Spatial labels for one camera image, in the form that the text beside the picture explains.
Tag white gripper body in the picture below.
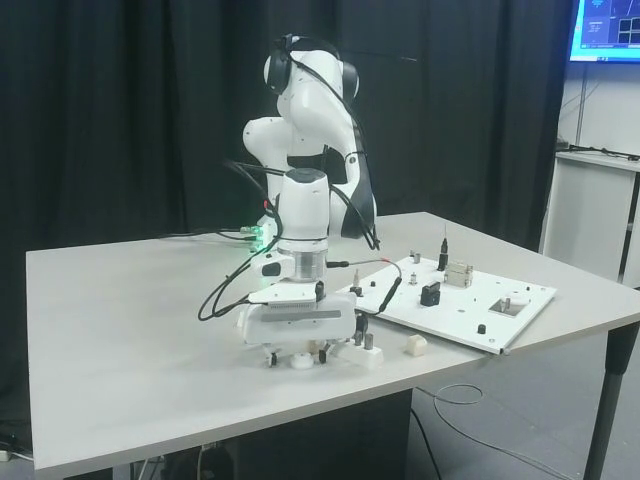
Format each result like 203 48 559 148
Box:
234 291 359 352

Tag white holder with plug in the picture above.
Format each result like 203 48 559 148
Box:
333 343 386 370

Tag black D-SUB plug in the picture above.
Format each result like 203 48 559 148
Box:
419 280 442 307

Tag white task board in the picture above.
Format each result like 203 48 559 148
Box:
334 247 557 357

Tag black plug with thin pin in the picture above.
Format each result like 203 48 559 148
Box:
437 224 450 272

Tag metal socket block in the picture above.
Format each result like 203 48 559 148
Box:
444 260 474 291

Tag black curtain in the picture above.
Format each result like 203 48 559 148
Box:
0 0 572 306

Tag black table leg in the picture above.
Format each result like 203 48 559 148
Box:
582 322 637 480

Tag white cabinet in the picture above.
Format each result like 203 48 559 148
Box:
538 148 640 291

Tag blue screen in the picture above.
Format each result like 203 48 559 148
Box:
568 0 640 64

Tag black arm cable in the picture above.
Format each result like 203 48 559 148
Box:
196 32 419 322

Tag black base cables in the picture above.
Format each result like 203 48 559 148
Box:
162 225 264 247

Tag grey floor cable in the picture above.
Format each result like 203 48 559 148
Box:
418 382 507 480

